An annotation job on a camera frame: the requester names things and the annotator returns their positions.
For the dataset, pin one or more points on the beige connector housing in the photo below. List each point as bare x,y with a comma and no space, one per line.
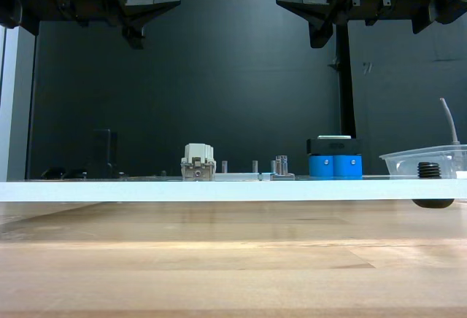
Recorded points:
197,157

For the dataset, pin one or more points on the small metal connector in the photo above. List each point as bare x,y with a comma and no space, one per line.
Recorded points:
281,166

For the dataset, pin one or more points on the black room column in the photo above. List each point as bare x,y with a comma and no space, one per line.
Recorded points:
344,84

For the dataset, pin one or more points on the clear plastic tub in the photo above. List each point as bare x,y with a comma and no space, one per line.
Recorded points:
401,165

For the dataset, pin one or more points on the clear block with metal pins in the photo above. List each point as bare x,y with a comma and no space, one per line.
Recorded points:
241,177

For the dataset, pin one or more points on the black set screw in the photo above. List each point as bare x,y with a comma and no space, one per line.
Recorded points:
429,170

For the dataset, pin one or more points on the white task board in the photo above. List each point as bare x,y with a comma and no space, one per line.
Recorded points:
219,191

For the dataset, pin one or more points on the black rubber board foot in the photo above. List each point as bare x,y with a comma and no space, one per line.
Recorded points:
432,204

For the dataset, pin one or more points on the black socket mount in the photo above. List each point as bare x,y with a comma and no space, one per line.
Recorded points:
104,154

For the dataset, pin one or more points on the blue and black connector mount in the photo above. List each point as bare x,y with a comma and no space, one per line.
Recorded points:
335,166

